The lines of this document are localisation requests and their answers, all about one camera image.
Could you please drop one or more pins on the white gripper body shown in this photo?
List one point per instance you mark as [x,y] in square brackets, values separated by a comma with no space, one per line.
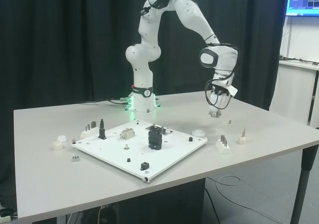
[217,101]

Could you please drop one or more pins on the grey waterproof plug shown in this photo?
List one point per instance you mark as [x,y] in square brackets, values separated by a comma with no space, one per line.
[214,114]

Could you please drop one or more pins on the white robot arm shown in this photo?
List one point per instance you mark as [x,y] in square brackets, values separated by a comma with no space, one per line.
[145,59]

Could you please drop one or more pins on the white medium gear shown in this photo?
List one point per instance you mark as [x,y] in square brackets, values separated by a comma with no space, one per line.
[198,133]

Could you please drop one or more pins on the white holder with plug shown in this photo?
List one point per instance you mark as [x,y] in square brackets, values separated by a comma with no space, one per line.
[242,139]

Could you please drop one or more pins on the white holder with metal pegs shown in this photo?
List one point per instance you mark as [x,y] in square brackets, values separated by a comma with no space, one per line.
[223,146]

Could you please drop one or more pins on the black D-SUB plug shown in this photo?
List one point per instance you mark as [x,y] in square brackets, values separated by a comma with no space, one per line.
[154,139]

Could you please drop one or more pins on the white cabinet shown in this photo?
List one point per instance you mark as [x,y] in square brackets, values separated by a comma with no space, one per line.
[296,92]

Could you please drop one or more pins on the white task board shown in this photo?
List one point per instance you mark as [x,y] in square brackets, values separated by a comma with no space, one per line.
[139,156]

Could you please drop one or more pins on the beige connector plug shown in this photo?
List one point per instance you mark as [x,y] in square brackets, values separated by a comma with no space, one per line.
[125,135]

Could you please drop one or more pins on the black tall plug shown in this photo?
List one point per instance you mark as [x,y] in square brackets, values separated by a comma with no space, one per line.
[102,132]

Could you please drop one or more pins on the black table leg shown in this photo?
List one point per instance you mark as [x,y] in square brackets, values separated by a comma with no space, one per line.
[307,184]

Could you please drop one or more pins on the blue screen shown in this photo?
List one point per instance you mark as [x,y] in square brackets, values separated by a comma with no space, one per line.
[302,0]

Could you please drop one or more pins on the small grey bolt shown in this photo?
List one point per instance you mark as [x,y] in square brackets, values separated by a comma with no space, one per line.
[73,141]

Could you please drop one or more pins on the metal nut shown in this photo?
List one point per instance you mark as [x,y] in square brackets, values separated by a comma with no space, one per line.
[75,158]

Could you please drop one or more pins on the white small gear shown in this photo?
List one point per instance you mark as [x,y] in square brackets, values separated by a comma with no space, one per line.
[61,138]

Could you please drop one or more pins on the white small holder block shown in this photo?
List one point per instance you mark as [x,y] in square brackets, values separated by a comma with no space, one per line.
[57,145]

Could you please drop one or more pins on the black curtain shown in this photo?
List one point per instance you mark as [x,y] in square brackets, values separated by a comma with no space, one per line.
[62,42]

